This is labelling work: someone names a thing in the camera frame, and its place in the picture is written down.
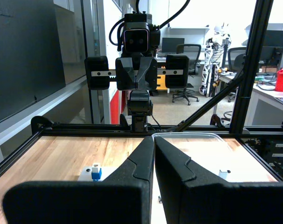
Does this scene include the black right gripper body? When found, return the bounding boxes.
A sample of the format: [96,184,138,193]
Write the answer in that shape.
[84,54,190,91]

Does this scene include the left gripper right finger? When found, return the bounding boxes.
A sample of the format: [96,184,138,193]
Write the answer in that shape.
[154,137,283,224]

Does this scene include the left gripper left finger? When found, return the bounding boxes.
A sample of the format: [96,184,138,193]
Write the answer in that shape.
[2,136,155,224]

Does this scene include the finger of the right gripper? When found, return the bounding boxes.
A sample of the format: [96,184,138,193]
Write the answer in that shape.
[115,57,137,91]
[136,56,158,91]

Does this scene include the white taskboard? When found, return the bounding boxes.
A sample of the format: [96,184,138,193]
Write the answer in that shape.
[77,163,279,224]

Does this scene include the yellow cabinet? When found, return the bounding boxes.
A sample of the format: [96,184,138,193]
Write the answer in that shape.
[156,74,167,91]

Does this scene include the red cabinet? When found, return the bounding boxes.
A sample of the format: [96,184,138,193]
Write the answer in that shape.
[109,89,127,125]

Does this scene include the blue and white connector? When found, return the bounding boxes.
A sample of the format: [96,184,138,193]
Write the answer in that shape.
[91,163,103,182]

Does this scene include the black office chair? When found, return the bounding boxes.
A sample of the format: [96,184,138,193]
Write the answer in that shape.
[171,43,202,106]
[227,46,248,103]

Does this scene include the black computer monitor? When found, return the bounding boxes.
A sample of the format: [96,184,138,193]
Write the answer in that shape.
[262,29,283,68]
[161,37,186,54]

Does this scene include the white skeleton robot figure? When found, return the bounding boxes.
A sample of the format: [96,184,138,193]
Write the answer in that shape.
[200,22,232,96]

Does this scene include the clear plastic tub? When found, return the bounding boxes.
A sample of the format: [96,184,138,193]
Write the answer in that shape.
[151,132,235,154]

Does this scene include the black electronics box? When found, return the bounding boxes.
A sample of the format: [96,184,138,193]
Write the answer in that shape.
[246,137,283,182]

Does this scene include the grey office desk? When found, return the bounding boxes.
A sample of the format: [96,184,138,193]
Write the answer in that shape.
[218,71,283,128]

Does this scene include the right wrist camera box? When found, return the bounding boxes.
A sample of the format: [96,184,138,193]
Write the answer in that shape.
[122,21,153,54]

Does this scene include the black aluminium frame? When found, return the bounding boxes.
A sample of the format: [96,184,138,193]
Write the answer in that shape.
[0,0,283,185]

